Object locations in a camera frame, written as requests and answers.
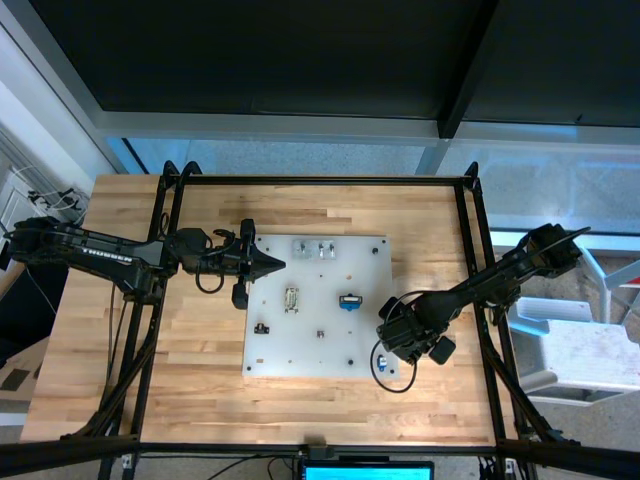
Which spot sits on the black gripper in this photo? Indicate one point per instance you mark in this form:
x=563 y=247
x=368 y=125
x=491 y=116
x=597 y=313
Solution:
x=235 y=260
x=442 y=350

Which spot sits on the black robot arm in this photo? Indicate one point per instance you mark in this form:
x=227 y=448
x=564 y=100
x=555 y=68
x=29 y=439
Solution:
x=105 y=255
x=470 y=290

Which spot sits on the grey connector housing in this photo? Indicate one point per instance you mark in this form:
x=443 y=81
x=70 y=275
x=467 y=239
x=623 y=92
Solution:
x=291 y=300

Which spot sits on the blue and white connector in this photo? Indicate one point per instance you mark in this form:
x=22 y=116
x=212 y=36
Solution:
x=382 y=362

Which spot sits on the black clamp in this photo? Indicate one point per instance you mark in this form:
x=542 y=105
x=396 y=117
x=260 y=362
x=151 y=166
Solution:
x=261 y=329

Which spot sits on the white board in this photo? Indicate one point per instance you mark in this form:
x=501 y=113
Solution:
x=300 y=350

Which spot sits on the laptop screen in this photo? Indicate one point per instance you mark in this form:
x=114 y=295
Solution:
x=365 y=472

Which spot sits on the white plastic step stool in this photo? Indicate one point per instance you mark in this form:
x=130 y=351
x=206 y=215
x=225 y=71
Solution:
x=590 y=350

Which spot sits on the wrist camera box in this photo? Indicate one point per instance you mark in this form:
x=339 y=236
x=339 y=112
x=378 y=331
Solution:
x=411 y=357

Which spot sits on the blue connector mount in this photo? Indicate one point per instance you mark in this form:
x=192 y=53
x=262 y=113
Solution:
x=350 y=306

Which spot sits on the black frame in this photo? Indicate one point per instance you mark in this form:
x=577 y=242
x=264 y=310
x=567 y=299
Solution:
x=320 y=180

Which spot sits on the small black table camera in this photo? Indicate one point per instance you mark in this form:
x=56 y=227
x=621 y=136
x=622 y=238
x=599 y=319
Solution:
x=319 y=450

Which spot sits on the grey metal chair frame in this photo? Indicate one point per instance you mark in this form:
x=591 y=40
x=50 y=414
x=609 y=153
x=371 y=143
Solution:
x=598 y=295

